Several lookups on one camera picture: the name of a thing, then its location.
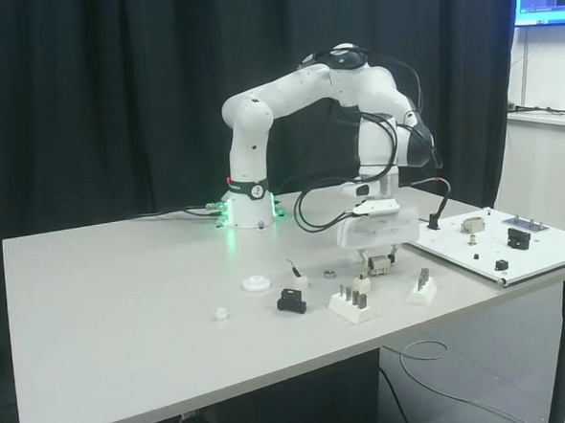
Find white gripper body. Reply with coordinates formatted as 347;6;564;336
334;206;422;253

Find grey waterproof plug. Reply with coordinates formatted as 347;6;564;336
366;255;396;279

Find narrow white peg holder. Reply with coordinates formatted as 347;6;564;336
405;278;439;306

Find wide white peg holder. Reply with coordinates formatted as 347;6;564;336
326;289;379;326

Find black D-SUB plug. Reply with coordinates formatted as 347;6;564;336
275;286;310;317

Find white task board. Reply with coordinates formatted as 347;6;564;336
400;200;565;294

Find white large gear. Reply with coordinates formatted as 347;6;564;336
241;274;272;295

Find white cabinet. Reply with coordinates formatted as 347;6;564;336
495;24;565;238

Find black curtains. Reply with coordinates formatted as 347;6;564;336
0;0;548;423

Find thin black rod on wire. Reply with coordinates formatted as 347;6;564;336
407;175;454;234

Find black looping wrist cable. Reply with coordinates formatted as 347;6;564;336
289;110;405;236

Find grey cable under table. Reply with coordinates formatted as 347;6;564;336
395;331;565;423

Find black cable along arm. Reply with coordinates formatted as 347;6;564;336
296;38;443;179

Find black cables at arm foot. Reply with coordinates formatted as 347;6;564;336
131;200;231;232

